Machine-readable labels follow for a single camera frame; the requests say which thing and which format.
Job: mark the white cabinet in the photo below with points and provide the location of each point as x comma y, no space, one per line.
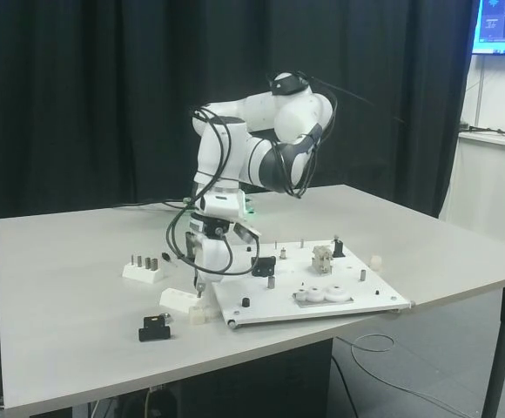
492,187

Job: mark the white plug holder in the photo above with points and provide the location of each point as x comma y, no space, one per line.
176,299

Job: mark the metal square peg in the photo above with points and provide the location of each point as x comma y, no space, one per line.
148,263

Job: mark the black D-SUB plug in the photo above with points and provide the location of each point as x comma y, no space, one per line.
154,330

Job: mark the white large gear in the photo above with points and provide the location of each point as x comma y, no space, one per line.
338,294

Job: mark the white medium gear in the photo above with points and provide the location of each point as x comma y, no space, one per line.
312,295

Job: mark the small white holder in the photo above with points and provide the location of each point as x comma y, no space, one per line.
198,315

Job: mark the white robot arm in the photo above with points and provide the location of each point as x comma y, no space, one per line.
222,152

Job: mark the grey Ethernet plug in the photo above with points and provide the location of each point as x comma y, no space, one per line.
199,291

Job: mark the white round part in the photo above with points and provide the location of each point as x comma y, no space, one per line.
376,260

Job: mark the white task board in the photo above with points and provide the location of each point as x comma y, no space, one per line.
322,309

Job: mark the black table leg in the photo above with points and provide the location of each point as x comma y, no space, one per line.
502,348

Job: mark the white peg holder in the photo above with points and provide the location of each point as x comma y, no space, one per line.
141,273

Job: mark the black box under table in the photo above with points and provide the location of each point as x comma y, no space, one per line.
252,379

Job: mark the blue screen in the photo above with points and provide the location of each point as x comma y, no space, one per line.
502,26

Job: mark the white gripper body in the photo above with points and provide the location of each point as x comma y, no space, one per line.
217,259

